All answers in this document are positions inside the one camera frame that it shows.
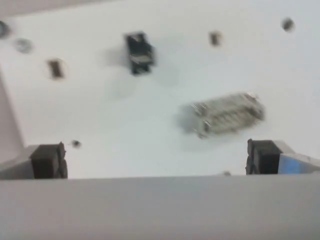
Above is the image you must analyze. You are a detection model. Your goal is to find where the white task board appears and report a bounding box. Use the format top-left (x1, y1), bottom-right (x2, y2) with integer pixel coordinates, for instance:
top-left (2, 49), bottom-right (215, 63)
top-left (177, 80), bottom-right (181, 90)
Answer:
top-left (0, 0), bottom-right (320, 180)

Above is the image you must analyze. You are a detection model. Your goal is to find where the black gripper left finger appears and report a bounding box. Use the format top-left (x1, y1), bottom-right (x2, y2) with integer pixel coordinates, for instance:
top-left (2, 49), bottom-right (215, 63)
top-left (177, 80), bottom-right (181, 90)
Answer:
top-left (0, 141), bottom-right (69, 181)

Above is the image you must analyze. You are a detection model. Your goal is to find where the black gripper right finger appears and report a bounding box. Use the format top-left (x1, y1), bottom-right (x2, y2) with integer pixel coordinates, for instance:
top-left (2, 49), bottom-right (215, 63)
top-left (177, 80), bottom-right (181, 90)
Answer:
top-left (245, 138), bottom-right (320, 176)

